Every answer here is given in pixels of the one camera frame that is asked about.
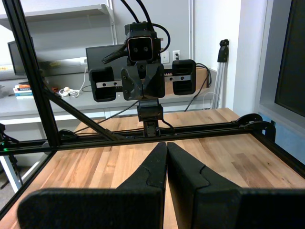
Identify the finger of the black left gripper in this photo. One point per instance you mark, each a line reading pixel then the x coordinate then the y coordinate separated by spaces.
pixel 132 86
pixel 155 83

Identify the grey desk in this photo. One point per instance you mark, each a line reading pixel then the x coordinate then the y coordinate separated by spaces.
pixel 83 105

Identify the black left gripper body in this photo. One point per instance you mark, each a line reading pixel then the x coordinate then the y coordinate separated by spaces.
pixel 103 91

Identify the brown cardboard box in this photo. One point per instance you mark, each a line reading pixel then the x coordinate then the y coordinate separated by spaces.
pixel 202 78

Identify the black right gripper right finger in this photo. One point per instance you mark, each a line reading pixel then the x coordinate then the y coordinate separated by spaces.
pixel 238 210

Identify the stack of books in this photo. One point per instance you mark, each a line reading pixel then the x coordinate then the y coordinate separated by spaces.
pixel 22 91

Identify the black aluminium table frame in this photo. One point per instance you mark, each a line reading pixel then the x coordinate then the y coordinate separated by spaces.
pixel 35 83

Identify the black arched frame bracket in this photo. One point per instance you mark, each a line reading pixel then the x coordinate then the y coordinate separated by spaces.
pixel 66 134
pixel 247 118
pixel 264 126

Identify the black computer monitor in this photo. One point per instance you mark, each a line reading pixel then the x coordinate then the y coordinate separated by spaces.
pixel 15 59
pixel 95 59

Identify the silver stand with black head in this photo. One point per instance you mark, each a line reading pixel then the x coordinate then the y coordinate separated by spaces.
pixel 224 51

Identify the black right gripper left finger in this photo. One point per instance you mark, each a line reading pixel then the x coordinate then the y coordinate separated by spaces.
pixel 95 207

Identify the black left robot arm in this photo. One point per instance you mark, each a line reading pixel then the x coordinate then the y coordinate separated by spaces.
pixel 150 112

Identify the white wall outlet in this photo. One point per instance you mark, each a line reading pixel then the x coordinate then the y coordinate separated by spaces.
pixel 176 56
pixel 165 57

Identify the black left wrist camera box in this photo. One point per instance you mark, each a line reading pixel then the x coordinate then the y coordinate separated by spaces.
pixel 140 48

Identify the white wall shelf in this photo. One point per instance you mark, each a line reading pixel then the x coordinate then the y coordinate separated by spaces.
pixel 59 12

